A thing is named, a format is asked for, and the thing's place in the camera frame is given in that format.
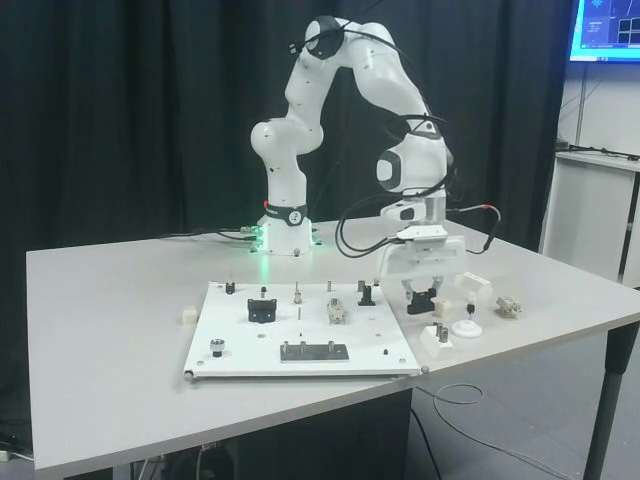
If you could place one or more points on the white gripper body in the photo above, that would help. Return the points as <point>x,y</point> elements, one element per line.
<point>430,265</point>

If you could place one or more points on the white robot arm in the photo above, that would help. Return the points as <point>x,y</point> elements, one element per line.
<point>390,75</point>

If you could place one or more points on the small white holder block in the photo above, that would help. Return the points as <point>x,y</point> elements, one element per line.
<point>443,307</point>

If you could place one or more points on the large white holder block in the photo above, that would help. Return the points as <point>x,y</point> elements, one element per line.
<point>476,286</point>

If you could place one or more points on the small black white plug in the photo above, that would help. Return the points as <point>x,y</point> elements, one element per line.
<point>470,309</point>

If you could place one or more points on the metal round peg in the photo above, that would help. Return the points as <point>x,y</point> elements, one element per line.
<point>437,332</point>

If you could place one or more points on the metal square peg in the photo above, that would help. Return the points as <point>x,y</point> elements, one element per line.
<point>445,335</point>

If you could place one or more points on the white gear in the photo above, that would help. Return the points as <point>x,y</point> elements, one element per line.
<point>467,330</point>

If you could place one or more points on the white peg holder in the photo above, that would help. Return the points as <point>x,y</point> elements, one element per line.
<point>437,347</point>

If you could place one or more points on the beige metal connector plug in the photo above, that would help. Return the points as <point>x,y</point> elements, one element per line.
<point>508,306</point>

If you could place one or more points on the white task board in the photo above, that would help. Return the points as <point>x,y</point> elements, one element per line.
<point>300,345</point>

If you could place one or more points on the white cabinet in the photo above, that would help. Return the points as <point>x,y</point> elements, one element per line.
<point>590,215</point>

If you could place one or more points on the dark table leg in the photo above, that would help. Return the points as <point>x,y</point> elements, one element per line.
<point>607,400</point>

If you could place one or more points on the small white cube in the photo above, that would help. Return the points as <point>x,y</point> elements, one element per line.
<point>190,314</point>

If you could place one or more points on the blue screen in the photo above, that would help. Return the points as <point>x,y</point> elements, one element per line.
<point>607,27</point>

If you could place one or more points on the black curtains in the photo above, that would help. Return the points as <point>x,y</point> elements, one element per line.
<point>125,125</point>

